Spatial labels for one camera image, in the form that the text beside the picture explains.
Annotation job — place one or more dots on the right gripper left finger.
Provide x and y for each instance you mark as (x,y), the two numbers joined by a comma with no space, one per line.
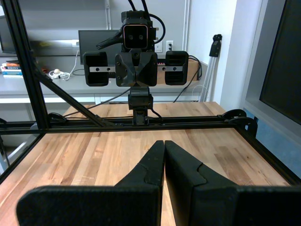
(94,207)

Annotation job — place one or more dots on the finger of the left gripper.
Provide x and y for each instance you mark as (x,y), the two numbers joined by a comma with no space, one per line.
(124,73)
(148,75)

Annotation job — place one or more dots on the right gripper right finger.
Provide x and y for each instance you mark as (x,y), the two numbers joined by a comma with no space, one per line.
(235,207)

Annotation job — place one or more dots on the black aluminium frame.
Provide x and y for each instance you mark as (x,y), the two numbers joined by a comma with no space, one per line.
(27,70)

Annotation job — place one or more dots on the stack of books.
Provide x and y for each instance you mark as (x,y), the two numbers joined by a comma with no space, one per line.
(11,70)

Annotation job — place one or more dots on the black curved frame bracket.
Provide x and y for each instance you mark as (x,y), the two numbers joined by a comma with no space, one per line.
(56,116)
(249,122)
(232,113)

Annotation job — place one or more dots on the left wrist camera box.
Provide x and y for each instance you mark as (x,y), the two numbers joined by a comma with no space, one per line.
(136,37)

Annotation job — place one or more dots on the black computer monitor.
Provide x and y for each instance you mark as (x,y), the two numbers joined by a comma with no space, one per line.
(94,40)

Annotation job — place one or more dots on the folded tripod stand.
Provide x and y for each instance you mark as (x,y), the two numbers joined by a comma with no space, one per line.
(215,47)

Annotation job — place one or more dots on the white wall outlet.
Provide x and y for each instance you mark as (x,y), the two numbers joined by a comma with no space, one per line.
(169,46)
(159,48)

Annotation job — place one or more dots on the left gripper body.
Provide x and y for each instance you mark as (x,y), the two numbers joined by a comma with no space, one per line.
(96,77)

